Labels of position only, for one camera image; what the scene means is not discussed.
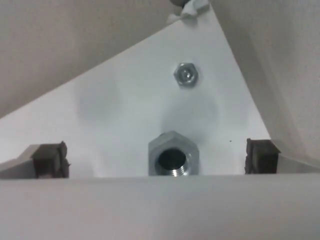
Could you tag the white crumpled tape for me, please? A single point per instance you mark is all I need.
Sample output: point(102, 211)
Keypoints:
point(190, 10)

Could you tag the white task board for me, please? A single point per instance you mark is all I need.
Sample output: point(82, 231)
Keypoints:
point(130, 100)

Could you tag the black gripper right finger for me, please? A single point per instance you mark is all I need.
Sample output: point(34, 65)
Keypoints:
point(265, 160)

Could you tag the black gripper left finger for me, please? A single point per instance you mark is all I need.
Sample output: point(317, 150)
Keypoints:
point(46, 161)

